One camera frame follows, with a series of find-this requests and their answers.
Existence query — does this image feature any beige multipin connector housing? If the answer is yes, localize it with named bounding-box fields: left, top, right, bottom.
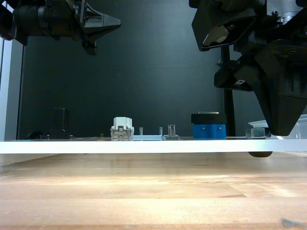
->
left=109, top=116, right=134, bottom=142

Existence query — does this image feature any small black clamp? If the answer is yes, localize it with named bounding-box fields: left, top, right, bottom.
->
left=49, top=107, right=71, bottom=139

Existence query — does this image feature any black metal frame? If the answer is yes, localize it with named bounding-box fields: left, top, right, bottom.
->
left=215, top=46, right=236, bottom=138

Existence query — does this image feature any white board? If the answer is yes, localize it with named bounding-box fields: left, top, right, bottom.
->
left=0, top=137, right=307, bottom=155

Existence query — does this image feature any clear plastic tub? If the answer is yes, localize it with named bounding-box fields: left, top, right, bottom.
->
left=248, top=120, right=307, bottom=140

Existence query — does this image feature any blue and black connector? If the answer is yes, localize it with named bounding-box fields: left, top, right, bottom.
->
left=190, top=111, right=227, bottom=140

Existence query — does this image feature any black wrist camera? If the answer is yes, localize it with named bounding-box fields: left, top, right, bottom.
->
left=191, top=0, right=258, bottom=52

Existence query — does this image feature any black M12 bolt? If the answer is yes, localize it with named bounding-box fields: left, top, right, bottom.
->
left=248, top=151, right=273, bottom=158

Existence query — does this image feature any silver M12 hex nut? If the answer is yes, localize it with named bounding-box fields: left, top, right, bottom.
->
left=245, top=127, right=266, bottom=139

